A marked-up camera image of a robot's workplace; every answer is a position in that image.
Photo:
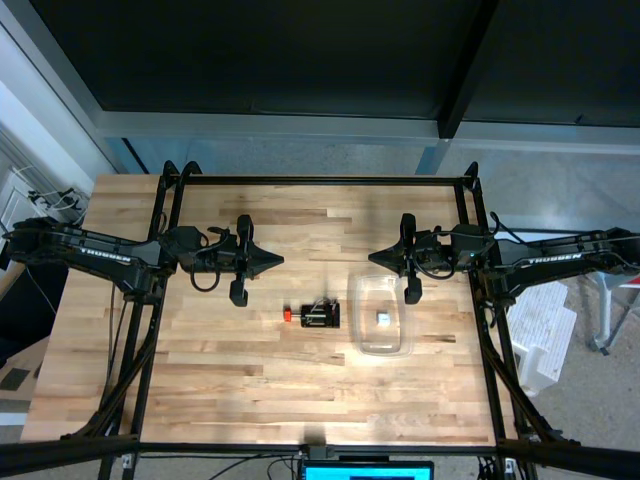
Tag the white stepped foam packaging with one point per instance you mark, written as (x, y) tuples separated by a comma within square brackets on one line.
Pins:
[(540, 325)]

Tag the clear plastic tub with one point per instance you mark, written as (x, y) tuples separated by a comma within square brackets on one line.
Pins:
[(367, 327)]

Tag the red round clamp knob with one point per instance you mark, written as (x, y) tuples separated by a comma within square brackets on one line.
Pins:
[(288, 314)]

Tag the black aluminium frame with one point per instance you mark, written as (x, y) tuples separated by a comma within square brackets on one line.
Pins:
[(400, 444)]

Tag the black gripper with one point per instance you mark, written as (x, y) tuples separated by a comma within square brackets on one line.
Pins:
[(225, 260), (430, 255)]

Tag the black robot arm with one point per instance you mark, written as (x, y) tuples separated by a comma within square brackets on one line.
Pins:
[(550, 257), (100, 252)]

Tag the grey metal stool frame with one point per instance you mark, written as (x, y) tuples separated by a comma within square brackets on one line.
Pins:
[(605, 300)]

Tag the white foam block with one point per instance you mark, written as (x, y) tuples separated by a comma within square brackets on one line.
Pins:
[(384, 318)]

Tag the brown cardboard box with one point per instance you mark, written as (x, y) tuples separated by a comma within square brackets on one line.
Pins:
[(20, 365)]

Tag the blue laptop screen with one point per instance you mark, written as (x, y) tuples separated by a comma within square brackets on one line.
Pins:
[(365, 472)]

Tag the black table-level camera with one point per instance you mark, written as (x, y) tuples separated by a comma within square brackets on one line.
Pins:
[(316, 447)]

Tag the black clamp fixture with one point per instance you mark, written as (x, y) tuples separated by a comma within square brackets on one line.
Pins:
[(320, 321)]

